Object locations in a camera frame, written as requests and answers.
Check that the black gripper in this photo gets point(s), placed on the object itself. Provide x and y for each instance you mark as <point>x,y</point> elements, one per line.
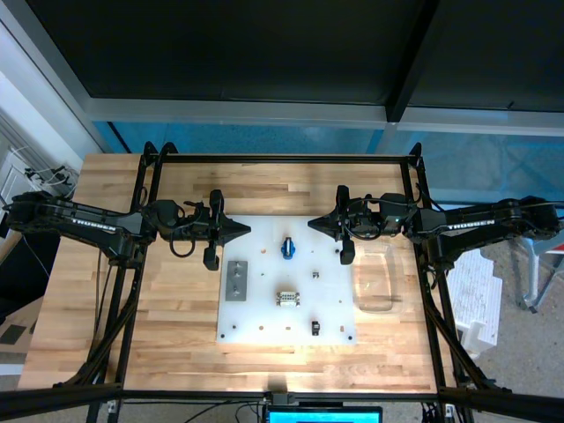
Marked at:
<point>207,224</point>
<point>361,222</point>

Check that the beige HAN10E connector insert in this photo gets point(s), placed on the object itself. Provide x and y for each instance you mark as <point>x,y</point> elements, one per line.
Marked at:
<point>288,298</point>

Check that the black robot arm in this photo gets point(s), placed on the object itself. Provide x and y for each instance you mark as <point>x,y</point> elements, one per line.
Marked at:
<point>88,222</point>
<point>476,224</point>

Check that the black connector block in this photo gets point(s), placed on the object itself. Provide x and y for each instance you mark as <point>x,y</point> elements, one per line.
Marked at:
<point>316,328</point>

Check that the blue clamp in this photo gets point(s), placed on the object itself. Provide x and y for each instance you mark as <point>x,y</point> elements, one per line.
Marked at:
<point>287,249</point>

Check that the grey metal plate with posts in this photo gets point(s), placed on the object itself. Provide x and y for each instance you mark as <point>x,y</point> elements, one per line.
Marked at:
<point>231,295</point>

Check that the white task board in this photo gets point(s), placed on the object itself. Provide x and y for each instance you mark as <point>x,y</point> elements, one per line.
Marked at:
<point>264,291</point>

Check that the clear plastic tub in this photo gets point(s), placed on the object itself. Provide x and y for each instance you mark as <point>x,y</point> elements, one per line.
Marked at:
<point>374,286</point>

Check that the blue panel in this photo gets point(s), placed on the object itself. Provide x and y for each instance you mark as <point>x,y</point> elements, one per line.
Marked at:
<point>264,136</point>

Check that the white foam packaging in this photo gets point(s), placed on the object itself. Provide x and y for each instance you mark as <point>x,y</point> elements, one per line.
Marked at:
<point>476,286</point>

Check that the blue-edged screen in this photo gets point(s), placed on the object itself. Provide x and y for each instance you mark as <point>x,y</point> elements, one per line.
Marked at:
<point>324,416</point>

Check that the grey metal stand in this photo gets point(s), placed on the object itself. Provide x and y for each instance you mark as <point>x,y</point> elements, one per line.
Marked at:
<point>531,273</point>

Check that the flat cardboard sheet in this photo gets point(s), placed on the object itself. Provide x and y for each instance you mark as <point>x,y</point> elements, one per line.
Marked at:
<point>22,326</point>

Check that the black aluminium frame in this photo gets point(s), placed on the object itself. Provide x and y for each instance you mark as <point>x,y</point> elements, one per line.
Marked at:
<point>282,158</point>

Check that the black low camera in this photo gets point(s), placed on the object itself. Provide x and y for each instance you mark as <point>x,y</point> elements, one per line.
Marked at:
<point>282,398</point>

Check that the black vertical post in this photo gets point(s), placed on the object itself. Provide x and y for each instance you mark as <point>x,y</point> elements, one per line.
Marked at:
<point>410,66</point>

